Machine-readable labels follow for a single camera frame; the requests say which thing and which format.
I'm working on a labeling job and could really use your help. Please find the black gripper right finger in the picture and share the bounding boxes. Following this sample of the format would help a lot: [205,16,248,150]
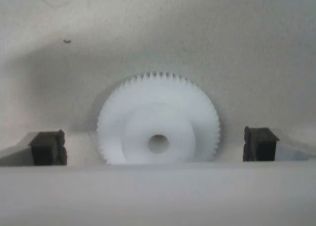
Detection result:
[242,126,316,162]

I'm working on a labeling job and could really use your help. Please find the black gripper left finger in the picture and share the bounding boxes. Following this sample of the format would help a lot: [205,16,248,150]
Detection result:
[0,129,68,167]

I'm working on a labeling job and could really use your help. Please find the white large gear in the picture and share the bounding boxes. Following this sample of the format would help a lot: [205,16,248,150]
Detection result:
[96,72,221,165]

